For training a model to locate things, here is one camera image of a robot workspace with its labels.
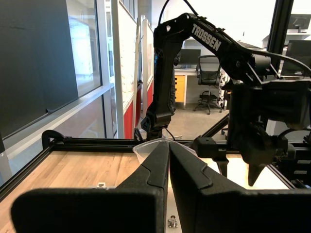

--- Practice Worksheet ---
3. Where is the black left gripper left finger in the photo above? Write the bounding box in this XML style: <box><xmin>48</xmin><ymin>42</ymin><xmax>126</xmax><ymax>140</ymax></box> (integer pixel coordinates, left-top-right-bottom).
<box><xmin>10</xmin><ymin>141</ymin><xmax>170</xmax><ymax>233</ymax></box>

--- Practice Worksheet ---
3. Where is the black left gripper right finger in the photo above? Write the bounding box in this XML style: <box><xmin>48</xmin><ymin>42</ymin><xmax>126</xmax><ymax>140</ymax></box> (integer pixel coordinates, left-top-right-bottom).
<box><xmin>170</xmin><ymin>142</ymin><xmax>311</xmax><ymax>233</ymax></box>

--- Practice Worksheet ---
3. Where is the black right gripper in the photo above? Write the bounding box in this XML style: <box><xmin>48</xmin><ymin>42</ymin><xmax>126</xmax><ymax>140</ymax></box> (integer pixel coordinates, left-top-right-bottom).
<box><xmin>193</xmin><ymin>83</ymin><xmax>290</xmax><ymax>187</ymax></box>

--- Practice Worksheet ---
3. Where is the clear plastic tub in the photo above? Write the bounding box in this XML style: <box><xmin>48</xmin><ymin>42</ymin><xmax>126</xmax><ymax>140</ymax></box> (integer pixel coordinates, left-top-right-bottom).
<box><xmin>132</xmin><ymin>138</ymin><xmax>198</xmax><ymax>168</ymax></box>

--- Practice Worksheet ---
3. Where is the black office chair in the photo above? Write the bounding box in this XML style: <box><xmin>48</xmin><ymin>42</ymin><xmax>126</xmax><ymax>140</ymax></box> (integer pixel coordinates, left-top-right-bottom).
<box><xmin>193</xmin><ymin>54</ymin><xmax>225</xmax><ymax>115</ymax></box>

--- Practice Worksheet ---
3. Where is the yellow drawer cabinet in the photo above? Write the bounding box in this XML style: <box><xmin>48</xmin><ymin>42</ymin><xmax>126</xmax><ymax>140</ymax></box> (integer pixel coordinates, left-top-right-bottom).
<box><xmin>174</xmin><ymin>75</ymin><xmax>187</xmax><ymax>103</ymax></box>

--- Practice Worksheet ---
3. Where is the white office desk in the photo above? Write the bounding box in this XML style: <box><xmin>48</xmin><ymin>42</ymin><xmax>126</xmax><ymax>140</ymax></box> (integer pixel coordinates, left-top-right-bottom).
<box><xmin>173</xmin><ymin>67</ymin><xmax>203</xmax><ymax>107</ymax></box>

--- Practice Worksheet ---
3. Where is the black computer monitor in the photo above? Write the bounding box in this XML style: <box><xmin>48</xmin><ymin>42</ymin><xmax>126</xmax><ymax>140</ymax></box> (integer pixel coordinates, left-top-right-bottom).
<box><xmin>288</xmin><ymin>13</ymin><xmax>311</xmax><ymax>34</ymax></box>
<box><xmin>178</xmin><ymin>49</ymin><xmax>202</xmax><ymax>69</ymax></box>
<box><xmin>282</xmin><ymin>39</ymin><xmax>311</xmax><ymax>76</ymax></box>

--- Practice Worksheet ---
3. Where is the white and red partition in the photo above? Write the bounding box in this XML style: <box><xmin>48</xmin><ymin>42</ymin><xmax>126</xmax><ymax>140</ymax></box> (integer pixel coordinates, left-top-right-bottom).
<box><xmin>141</xmin><ymin>15</ymin><xmax>156</xmax><ymax>117</ymax></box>
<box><xmin>111</xmin><ymin>0</ymin><xmax>142</xmax><ymax>139</ymax></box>

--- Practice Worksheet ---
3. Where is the black table frame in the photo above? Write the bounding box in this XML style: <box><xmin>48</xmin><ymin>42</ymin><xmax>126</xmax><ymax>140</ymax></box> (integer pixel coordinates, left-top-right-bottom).
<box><xmin>0</xmin><ymin>0</ymin><xmax>311</xmax><ymax>202</ymax></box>

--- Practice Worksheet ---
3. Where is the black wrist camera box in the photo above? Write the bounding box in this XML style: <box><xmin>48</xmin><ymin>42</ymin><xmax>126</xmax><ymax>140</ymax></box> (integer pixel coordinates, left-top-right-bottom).
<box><xmin>263</xmin><ymin>79</ymin><xmax>311</xmax><ymax>130</ymax></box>

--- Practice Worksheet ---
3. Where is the black corner bracket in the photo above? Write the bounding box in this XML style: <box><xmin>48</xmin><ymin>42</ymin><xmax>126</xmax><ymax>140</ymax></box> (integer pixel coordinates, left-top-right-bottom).
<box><xmin>40</xmin><ymin>129</ymin><xmax>66</xmax><ymax>151</ymax></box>

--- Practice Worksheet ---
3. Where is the black camera cable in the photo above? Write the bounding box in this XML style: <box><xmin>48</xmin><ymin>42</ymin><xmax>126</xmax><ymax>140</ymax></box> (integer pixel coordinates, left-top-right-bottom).
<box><xmin>250</xmin><ymin>47</ymin><xmax>311</xmax><ymax>74</ymax></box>

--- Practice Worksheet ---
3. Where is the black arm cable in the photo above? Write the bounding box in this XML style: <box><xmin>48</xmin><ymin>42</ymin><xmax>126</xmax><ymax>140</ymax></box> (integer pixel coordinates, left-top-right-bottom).
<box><xmin>182</xmin><ymin>0</ymin><xmax>203</xmax><ymax>18</ymax></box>
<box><xmin>157</xmin><ymin>0</ymin><xmax>171</xmax><ymax>26</ymax></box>

